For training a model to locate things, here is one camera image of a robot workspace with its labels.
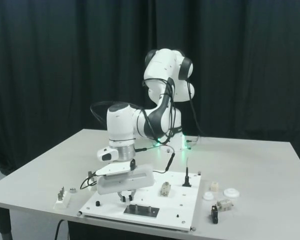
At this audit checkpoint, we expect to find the white task board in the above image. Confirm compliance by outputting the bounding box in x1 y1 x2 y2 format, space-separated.
77 169 204 230

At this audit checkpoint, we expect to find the white round peg holder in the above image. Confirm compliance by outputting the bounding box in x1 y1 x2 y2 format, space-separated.
54 192 72 210

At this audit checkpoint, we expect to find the black table leg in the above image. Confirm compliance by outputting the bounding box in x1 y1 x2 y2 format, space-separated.
0 206 11 240

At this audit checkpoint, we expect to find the black camera cable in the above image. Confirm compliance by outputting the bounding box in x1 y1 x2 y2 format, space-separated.
79 174 99 190

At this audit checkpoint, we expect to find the flat white mounting plate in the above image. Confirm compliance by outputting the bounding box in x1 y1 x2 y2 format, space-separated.
94 161 136 178

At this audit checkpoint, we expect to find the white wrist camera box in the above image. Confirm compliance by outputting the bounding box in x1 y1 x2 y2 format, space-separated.
96 147 119 162

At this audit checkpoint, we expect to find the silver wrist ring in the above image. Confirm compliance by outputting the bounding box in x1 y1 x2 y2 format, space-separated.
116 146 136 161

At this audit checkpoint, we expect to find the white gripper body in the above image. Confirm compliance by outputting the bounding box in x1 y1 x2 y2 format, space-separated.
96 167 155 196

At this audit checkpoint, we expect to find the black small plug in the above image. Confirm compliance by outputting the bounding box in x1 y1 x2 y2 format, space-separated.
211 204 220 224

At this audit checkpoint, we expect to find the thin black foot cable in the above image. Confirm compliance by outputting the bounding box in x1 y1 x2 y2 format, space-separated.
186 136 201 146

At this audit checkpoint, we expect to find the white square peg holder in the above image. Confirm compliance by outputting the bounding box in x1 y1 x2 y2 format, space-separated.
86 170 99 192

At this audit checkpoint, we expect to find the white large gear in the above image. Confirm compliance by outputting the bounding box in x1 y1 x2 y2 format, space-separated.
223 187 241 200

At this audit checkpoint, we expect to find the black curtain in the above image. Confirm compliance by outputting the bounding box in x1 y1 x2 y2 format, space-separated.
0 0 300 176

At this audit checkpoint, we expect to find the black cable under table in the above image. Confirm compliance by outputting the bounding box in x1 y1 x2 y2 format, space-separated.
55 219 67 240

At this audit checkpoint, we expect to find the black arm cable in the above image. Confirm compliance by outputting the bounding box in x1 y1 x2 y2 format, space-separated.
89 77 201 146

